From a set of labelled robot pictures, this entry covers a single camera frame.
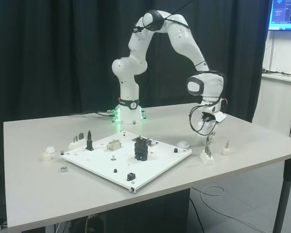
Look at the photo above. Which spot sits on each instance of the black slim plug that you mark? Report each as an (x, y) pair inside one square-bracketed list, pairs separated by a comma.
[(89, 142)]

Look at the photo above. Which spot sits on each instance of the white large gear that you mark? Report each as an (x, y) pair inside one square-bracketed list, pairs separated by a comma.
[(183, 144)]

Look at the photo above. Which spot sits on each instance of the black table leg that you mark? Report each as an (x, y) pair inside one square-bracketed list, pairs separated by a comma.
[(287, 184)]

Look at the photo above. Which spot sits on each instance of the white medium gear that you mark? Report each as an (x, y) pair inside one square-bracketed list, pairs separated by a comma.
[(50, 149)]

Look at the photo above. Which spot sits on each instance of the large metal square peg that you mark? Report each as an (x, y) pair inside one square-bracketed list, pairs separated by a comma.
[(81, 136)]

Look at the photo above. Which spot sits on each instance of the white square peg holder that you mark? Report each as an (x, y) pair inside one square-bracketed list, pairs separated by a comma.
[(76, 145)]

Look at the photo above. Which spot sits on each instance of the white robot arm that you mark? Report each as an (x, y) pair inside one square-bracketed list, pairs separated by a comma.
[(133, 48)]

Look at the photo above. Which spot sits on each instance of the metal hex nut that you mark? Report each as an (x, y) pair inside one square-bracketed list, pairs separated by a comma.
[(63, 169)]

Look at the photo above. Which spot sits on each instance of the blue screen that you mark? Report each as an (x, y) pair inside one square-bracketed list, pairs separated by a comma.
[(285, 14)]

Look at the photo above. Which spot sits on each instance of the small white holder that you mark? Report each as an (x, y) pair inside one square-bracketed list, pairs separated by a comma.
[(225, 151)]

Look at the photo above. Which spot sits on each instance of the white cube holder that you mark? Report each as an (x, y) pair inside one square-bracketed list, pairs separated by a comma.
[(46, 157)]

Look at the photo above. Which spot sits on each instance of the white small gear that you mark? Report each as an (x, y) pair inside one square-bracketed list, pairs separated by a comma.
[(153, 142)]

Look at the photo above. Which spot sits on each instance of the grey metal plug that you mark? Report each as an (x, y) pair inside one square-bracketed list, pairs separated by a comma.
[(227, 143)]

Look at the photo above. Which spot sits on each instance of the black curtain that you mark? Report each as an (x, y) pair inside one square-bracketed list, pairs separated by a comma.
[(51, 60)]

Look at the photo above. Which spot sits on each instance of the white cabinet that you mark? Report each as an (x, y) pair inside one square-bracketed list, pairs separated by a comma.
[(276, 104)]

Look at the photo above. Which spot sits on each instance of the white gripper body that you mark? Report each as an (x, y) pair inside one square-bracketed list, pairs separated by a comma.
[(207, 128)]

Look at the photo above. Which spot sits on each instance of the flat white mounting plate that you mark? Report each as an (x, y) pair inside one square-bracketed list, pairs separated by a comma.
[(220, 117)]

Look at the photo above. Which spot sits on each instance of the white task board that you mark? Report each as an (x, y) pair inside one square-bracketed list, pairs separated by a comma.
[(104, 167)]

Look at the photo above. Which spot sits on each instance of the black D-SUB plug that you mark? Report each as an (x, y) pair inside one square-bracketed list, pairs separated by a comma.
[(140, 153)]

